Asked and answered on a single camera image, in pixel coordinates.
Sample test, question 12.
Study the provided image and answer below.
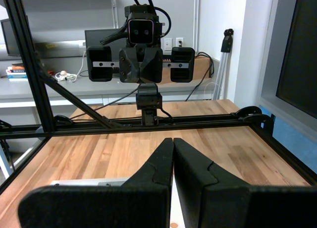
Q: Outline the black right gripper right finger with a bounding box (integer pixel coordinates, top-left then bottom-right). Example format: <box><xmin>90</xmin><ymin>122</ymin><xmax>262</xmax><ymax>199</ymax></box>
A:
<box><xmin>173</xmin><ymin>138</ymin><xmax>317</xmax><ymax>228</ymax></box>

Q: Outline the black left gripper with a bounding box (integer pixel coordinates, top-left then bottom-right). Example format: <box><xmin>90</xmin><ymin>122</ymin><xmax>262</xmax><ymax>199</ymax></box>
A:
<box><xmin>86</xmin><ymin>43</ymin><xmax>196</xmax><ymax>84</ymax></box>

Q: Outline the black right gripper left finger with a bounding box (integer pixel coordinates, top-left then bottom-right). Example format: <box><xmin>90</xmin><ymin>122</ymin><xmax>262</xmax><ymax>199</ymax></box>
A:
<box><xmin>17</xmin><ymin>137</ymin><xmax>173</xmax><ymax>228</ymax></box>

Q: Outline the grey metal plate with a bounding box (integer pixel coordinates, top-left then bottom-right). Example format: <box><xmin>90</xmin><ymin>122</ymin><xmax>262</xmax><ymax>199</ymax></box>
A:
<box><xmin>98</xmin><ymin>180</ymin><xmax>130</xmax><ymax>187</ymax></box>

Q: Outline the white task board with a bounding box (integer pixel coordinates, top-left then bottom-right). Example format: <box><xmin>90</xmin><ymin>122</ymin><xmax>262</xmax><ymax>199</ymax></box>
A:
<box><xmin>51</xmin><ymin>178</ymin><xmax>185</xmax><ymax>228</ymax></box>

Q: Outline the black monitor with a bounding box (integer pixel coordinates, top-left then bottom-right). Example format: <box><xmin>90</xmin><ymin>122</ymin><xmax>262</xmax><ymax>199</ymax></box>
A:
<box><xmin>0</xmin><ymin>18</ymin><xmax>22</xmax><ymax>57</ymax></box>
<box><xmin>84</xmin><ymin>28</ymin><xmax>128</xmax><ymax>57</ymax></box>

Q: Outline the black white folded stand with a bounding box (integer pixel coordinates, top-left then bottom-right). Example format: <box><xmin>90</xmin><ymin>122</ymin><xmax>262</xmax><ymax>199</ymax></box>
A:
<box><xmin>213</xmin><ymin>28</ymin><xmax>235</xmax><ymax>101</ymax></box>

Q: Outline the grey desk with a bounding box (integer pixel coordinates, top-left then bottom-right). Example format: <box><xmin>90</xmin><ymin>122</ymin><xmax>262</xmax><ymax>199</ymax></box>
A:
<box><xmin>0</xmin><ymin>57</ymin><xmax>221</xmax><ymax>109</ymax></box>

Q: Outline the stack of books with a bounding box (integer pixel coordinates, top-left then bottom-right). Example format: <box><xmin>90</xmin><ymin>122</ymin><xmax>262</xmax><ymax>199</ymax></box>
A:
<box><xmin>6</xmin><ymin>66</ymin><xmax>28</xmax><ymax>82</ymax></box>

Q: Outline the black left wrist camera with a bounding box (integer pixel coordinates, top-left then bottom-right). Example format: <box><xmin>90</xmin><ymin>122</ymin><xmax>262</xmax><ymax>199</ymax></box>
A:
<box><xmin>127</xmin><ymin>18</ymin><xmax>156</xmax><ymax>45</ymax></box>

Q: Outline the white coiled cable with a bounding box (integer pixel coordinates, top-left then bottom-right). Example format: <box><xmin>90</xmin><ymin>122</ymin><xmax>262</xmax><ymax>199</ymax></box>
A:
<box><xmin>54</xmin><ymin>56</ymin><xmax>86</xmax><ymax>84</ymax></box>

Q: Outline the black aluminium frame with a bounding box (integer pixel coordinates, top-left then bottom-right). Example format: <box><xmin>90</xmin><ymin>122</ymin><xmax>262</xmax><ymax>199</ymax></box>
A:
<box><xmin>0</xmin><ymin>0</ymin><xmax>317</xmax><ymax>196</ymax></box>

